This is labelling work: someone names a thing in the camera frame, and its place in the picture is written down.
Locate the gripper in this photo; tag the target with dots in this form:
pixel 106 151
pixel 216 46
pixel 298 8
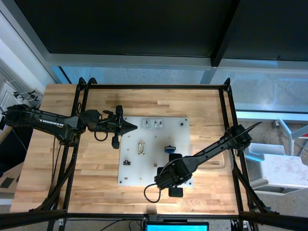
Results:
pixel 176 192
pixel 113 125

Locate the black Trossen arm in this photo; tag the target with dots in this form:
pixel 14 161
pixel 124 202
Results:
pixel 211 150
pixel 51 122

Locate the clear acrylic block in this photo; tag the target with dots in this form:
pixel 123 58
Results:
pixel 151 126

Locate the grey connector housing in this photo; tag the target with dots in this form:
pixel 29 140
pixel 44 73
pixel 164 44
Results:
pixel 142 148

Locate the blue laptop screen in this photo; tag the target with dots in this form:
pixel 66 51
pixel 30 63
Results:
pixel 175 227

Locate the black clamp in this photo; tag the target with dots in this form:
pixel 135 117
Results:
pixel 127 162

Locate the white plastic board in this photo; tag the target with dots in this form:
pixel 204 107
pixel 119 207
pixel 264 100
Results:
pixel 144 168

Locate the blue and black D-sub connector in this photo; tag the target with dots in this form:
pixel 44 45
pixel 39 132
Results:
pixel 169 149

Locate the clear plastic tub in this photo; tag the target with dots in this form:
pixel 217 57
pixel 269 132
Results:
pixel 216 166

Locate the white plastic stool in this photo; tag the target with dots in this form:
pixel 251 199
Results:
pixel 276 168

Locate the grey metal chair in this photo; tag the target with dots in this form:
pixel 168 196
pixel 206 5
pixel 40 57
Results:
pixel 286 130

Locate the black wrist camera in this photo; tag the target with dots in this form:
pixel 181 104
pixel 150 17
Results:
pixel 162 179

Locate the black table-level camera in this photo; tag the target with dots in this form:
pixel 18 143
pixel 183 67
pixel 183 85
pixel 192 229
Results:
pixel 152 217

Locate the black aluminium frame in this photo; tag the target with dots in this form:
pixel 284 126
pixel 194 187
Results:
pixel 154 86

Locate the black wall pillar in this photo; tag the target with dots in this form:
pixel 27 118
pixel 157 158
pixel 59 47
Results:
pixel 226 31

